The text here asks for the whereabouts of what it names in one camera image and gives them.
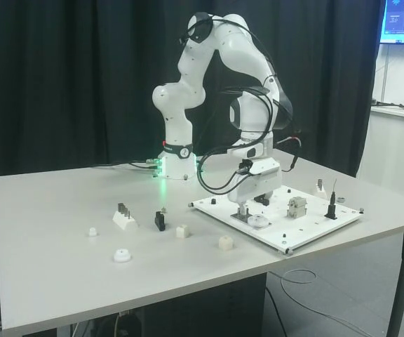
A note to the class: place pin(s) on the black table leg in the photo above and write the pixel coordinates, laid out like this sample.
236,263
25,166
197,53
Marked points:
403,281

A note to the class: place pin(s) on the white cabinet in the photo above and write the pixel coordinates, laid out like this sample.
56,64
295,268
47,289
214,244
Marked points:
395,151

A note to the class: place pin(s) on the white large gear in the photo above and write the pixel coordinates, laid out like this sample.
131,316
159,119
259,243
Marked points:
257,222

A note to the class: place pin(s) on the black curtains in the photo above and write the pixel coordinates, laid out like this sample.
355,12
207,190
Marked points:
65,77

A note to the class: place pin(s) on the black D-SUB plug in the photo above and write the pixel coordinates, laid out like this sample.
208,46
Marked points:
159,221

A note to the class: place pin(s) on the blue screen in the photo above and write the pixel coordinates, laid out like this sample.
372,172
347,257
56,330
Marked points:
403,21

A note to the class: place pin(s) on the metal square peg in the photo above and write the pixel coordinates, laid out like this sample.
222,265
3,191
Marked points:
121,208
320,182

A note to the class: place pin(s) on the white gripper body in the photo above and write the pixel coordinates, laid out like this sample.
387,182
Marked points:
258,182

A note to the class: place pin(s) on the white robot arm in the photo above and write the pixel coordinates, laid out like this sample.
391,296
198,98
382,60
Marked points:
184,116

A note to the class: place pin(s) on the white medium gear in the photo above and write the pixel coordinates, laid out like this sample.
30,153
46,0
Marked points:
121,256

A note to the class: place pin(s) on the white small gear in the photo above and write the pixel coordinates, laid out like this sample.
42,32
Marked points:
91,232

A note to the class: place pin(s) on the white task board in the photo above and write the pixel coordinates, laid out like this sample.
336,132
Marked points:
310,224

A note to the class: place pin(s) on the white peg holder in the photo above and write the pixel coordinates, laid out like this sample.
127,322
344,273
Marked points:
321,190
125,222

